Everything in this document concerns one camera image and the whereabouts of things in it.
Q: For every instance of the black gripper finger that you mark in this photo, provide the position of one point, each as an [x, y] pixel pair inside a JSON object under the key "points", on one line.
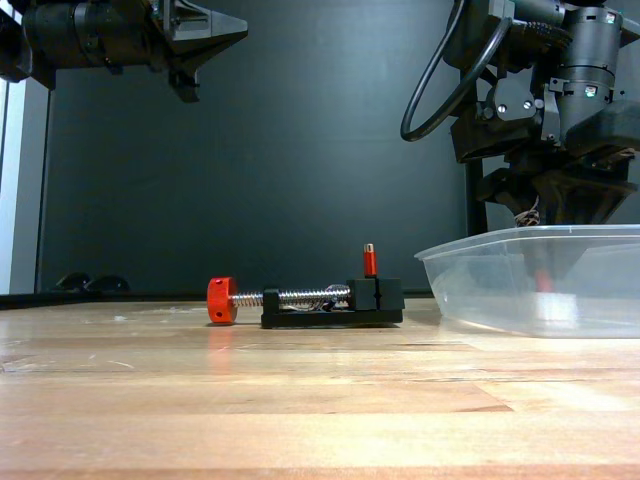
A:
{"points": [[225, 27], [505, 187], [580, 200], [200, 50]]}

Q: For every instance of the red rca socket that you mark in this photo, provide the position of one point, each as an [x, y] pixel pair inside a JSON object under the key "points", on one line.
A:
{"points": [[370, 262]]}

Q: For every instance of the white foam block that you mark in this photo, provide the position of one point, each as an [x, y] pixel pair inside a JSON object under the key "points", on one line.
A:
{"points": [[555, 310]]}

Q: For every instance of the clear plastic tub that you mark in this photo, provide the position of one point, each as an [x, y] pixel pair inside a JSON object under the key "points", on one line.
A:
{"points": [[490, 300]]}

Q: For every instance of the black vise with red knob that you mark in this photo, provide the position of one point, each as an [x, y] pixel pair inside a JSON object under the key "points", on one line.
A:
{"points": [[325, 317]]}

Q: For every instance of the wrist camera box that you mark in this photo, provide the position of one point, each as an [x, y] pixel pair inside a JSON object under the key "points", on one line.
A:
{"points": [[495, 140]]}

